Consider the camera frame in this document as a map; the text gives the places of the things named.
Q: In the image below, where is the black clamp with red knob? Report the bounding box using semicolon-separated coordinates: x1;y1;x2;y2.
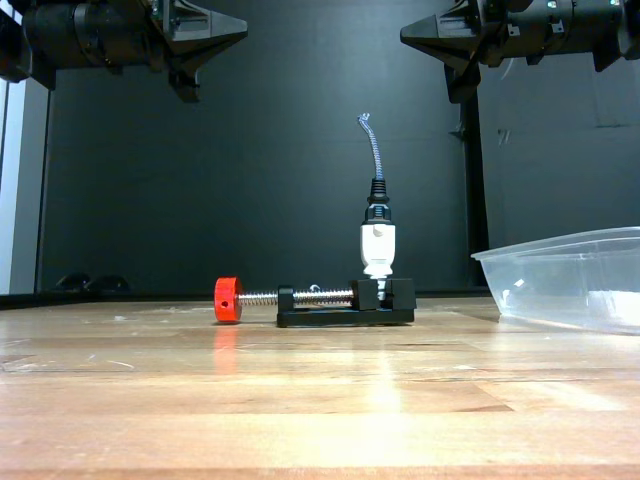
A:
213;275;418;330

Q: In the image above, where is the black power plug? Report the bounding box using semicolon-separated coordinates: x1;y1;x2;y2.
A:
355;112;397;228

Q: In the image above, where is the clear plastic tub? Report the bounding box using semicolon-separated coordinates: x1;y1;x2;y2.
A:
469;225;640;336

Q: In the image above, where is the white receptacle socket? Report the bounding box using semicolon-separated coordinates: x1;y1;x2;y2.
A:
358;223;398;282

